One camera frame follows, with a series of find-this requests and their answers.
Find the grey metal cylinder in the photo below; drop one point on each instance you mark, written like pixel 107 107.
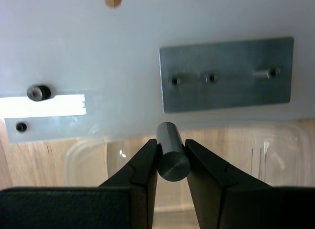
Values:
pixel 169 145

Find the white task board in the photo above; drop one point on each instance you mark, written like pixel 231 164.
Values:
pixel 98 54

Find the white flat plastic plate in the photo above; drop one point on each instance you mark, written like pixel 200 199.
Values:
pixel 49 106

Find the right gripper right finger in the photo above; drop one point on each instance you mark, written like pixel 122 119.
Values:
pixel 209 184

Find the grey metal plate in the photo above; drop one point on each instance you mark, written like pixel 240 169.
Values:
pixel 226 96

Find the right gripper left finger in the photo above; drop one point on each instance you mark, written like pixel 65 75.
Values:
pixel 137 179

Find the clear plastic tub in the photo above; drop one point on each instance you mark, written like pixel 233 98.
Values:
pixel 246 152

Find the small grey metal peg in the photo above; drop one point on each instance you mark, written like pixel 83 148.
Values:
pixel 261 74

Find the black socket screw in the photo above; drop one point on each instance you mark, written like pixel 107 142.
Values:
pixel 21 126

